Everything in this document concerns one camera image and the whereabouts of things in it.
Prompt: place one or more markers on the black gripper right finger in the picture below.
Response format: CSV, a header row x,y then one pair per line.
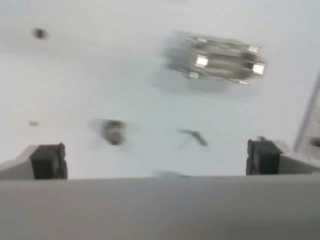
x,y
262,158

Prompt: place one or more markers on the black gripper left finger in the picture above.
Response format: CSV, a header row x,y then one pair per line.
x,y
47,162

